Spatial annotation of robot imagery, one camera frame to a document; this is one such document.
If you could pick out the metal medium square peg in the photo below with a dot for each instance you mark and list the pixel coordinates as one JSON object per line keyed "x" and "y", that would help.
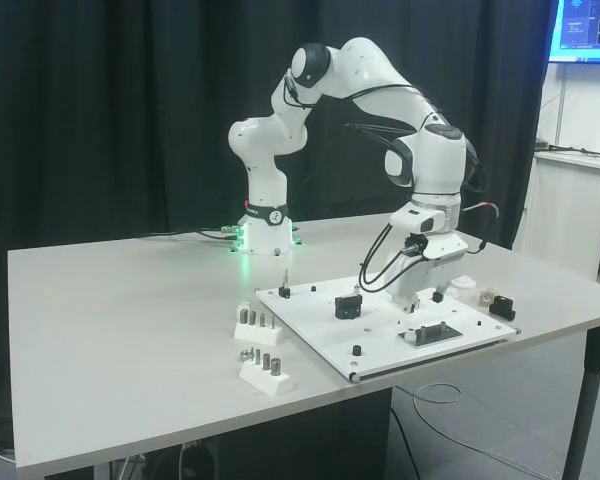
{"x": 253, "y": 318}

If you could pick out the metal small round peg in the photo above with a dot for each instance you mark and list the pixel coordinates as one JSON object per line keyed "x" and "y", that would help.
{"x": 257, "y": 360}

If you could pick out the beige multi-pin plug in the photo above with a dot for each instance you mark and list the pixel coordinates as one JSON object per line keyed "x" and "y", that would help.
{"x": 487, "y": 296}

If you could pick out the white round peg holder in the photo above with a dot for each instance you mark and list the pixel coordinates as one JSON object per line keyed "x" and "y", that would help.
{"x": 270, "y": 382}

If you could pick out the metal large round peg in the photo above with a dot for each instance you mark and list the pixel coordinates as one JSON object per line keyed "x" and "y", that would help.
{"x": 276, "y": 366}

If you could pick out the metal bolt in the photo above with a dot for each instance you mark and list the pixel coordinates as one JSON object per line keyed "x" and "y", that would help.
{"x": 245, "y": 354}

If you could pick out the black table leg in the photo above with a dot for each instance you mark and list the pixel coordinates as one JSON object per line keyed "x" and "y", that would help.
{"x": 592, "y": 400}

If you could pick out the white medium gear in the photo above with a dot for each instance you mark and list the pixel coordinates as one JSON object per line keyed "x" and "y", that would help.
{"x": 464, "y": 281}

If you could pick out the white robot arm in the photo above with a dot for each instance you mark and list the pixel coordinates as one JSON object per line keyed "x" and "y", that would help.
{"x": 430, "y": 160}

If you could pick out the white large gear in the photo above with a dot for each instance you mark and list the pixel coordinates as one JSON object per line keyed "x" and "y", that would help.
{"x": 464, "y": 294}

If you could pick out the blue screen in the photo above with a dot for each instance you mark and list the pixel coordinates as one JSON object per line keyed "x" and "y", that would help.
{"x": 587, "y": 27}

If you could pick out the white task board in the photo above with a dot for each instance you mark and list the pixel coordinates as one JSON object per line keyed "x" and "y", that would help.
{"x": 330, "y": 335}

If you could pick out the black D-SUB plug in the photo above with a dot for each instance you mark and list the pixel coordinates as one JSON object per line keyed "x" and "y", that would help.
{"x": 503, "y": 308}

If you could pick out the metal large square peg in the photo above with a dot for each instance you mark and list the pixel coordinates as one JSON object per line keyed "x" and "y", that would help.
{"x": 244, "y": 317}

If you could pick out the white cabinet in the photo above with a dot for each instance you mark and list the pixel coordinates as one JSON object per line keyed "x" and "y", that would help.
{"x": 570, "y": 215}

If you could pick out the black curtain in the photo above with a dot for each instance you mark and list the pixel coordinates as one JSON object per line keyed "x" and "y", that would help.
{"x": 105, "y": 100}

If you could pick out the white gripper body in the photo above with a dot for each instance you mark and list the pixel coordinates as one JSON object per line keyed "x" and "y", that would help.
{"x": 414, "y": 275}

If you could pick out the white square peg holder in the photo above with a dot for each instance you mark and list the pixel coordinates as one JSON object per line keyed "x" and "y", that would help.
{"x": 260, "y": 334}

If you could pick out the metal medium round peg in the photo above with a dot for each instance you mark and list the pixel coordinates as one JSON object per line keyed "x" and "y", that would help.
{"x": 267, "y": 362}

